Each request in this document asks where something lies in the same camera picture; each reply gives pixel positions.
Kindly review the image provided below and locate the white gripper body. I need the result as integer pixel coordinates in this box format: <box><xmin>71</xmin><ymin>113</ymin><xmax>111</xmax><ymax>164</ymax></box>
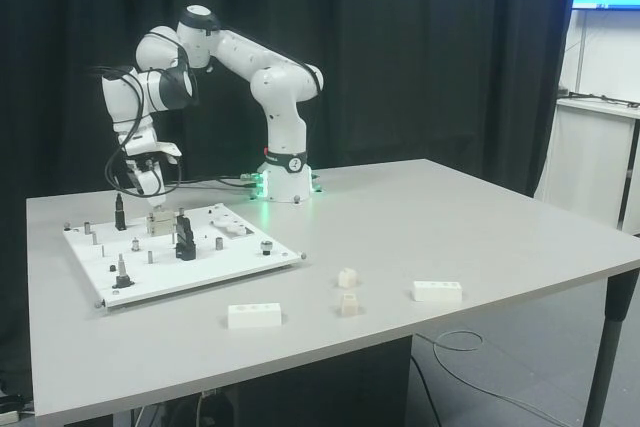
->
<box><xmin>124</xmin><ymin>166</ymin><xmax>168</xmax><ymax>199</ymax></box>

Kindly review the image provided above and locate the white round-hole peg holder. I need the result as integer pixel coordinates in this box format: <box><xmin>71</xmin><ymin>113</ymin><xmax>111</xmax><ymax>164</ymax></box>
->
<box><xmin>227</xmin><ymin>301</ymin><xmax>283</xmax><ymax>331</ymax></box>

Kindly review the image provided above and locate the white square-hole peg holder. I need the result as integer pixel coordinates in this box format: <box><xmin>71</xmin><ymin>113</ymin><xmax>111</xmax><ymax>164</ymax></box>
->
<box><xmin>412</xmin><ymin>279</ymin><xmax>462</xmax><ymax>303</ymax></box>

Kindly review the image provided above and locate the grey connector block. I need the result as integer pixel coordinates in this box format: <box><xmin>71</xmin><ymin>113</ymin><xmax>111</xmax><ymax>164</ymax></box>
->
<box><xmin>146</xmin><ymin>210</ymin><xmax>177</xmax><ymax>238</ymax></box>

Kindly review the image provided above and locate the white flat mounting plate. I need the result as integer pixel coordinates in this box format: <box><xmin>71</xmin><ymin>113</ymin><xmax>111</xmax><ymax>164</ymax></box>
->
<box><xmin>144</xmin><ymin>142</ymin><xmax>182</xmax><ymax>165</ymax></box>

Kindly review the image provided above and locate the white task board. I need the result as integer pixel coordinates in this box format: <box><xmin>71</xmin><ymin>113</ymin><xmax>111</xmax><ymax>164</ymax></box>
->
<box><xmin>62</xmin><ymin>203</ymin><xmax>307</xmax><ymax>310</ymax></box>

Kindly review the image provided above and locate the black metal-tipped plug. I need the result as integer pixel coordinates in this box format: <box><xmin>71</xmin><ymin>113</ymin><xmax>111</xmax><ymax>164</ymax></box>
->
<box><xmin>113</xmin><ymin>254</ymin><xmax>134</xmax><ymax>291</ymax></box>

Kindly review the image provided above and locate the black box under table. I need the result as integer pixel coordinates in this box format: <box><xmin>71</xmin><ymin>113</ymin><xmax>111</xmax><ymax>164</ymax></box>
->
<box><xmin>114</xmin><ymin>334</ymin><xmax>415</xmax><ymax>427</ymax></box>

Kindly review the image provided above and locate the black curtain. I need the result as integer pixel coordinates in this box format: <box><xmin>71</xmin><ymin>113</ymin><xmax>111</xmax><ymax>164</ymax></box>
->
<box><xmin>0</xmin><ymin>0</ymin><xmax>585</xmax><ymax>398</ymax></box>

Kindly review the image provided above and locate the white cabinet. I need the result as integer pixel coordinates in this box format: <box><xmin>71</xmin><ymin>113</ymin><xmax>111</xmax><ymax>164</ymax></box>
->
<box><xmin>537</xmin><ymin>96</ymin><xmax>640</xmax><ymax>237</ymax></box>

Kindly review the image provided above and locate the dark grey table leg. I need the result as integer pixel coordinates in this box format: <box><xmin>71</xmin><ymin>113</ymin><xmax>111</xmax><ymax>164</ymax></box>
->
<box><xmin>583</xmin><ymin>266</ymin><xmax>629</xmax><ymax>427</ymax></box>

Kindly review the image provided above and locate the tall black plug with wire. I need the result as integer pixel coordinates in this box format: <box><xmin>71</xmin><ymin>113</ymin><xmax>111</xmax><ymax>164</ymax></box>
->
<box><xmin>112</xmin><ymin>190</ymin><xmax>128</xmax><ymax>233</ymax></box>

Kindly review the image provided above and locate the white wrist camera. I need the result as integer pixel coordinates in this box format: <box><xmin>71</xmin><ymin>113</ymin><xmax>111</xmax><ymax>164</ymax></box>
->
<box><xmin>122</xmin><ymin>134</ymin><xmax>156</xmax><ymax>156</ymax></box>

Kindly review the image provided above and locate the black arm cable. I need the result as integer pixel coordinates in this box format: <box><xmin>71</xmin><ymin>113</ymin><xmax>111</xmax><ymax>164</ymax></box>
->
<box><xmin>87</xmin><ymin>64</ymin><xmax>324</xmax><ymax>198</ymax></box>

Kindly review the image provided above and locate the black base cable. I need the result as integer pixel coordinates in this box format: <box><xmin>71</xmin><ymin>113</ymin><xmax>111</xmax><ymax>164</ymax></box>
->
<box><xmin>189</xmin><ymin>174</ymin><xmax>264</xmax><ymax>191</ymax></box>

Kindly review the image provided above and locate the thin grey floor cable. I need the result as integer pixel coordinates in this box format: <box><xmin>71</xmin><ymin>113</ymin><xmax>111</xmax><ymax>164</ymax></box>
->
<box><xmin>430</xmin><ymin>329</ymin><xmax>596</xmax><ymax>421</ymax></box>

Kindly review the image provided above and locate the black floor cable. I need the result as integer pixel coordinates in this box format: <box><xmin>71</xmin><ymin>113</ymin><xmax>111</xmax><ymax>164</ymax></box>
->
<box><xmin>409</xmin><ymin>354</ymin><xmax>444</xmax><ymax>427</ymax></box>

